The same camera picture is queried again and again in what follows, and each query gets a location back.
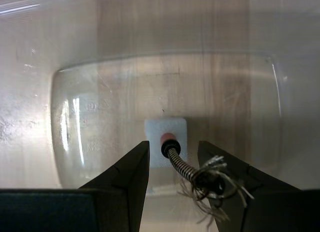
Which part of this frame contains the clear plastic tub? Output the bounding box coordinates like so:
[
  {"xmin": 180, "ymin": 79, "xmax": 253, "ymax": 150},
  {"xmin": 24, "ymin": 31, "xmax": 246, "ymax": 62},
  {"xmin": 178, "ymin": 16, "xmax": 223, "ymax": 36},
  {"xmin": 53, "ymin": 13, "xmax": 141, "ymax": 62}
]
[{"xmin": 0, "ymin": 0, "xmax": 320, "ymax": 200}]

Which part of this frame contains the RCA connector with frayed cable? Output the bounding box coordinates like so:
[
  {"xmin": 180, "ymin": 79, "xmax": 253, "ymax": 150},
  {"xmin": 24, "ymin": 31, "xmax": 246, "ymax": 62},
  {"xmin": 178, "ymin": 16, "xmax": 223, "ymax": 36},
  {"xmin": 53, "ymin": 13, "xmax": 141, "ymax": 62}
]
[{"xmin": 159, "ymin": 132, "xmax": 255, "ymax": 226}]

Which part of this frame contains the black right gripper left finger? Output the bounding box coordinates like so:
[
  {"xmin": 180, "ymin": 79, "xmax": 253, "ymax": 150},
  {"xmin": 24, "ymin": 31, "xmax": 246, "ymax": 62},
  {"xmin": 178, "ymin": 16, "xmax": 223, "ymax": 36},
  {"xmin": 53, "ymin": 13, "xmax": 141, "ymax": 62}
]
[{"xmin": 0, "ymin": 140, "xmax": 151, "ymax": 232}]

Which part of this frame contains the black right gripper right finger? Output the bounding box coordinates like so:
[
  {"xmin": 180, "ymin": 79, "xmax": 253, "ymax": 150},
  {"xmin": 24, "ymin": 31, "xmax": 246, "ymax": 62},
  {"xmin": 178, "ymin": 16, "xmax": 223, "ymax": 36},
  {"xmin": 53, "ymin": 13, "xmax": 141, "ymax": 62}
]
[{"xmin": 197, "ymin": 140, "xmax": 320, "ymax": 232}]

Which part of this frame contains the white foam block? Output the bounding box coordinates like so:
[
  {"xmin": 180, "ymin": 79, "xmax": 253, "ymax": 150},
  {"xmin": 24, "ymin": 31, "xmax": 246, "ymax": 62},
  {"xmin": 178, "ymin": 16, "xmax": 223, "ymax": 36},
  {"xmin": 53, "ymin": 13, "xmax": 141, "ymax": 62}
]
[{"xmin": 144, "ymin": 117, "xmax": 188, "ymax": 169}]

